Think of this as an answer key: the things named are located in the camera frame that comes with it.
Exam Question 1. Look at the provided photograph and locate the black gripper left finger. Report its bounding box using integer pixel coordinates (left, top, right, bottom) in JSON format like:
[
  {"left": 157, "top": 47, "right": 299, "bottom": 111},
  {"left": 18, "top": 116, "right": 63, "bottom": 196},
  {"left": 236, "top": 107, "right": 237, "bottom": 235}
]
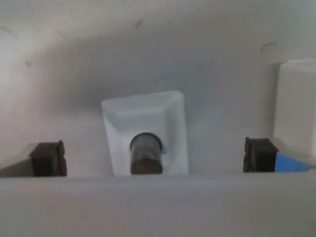
[{"left": 0, "top": 139, "right": 68, "bottom": 178}]

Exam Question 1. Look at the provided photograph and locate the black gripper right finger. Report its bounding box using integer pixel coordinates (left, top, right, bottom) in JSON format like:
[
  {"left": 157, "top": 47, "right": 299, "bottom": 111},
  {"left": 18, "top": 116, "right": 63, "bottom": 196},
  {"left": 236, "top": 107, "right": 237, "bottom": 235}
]
[{"left": 242, "top": 136, "right": 316, "bottom": 174}]

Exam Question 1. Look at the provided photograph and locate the metal round peg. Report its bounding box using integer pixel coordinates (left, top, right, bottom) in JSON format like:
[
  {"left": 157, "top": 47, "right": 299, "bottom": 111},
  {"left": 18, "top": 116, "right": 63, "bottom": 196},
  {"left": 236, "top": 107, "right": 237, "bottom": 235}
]
[{"left": 129, "top": 132, "right": 164, "bottom": 175}]

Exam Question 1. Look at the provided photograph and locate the small white peg holder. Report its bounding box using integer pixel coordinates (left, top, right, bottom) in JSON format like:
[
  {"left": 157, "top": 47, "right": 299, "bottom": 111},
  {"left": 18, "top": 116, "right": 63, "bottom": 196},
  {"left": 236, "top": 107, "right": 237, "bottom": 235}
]
[{"left": 100, "top": 90, "right": 191, "bottom": 177}]

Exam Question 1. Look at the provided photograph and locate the white holder block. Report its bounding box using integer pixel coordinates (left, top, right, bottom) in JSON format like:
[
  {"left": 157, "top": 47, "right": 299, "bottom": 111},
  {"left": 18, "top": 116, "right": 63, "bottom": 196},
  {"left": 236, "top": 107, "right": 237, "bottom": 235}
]
[{"left": 273, "top": 58, "right": 316, "bottom": 159}]

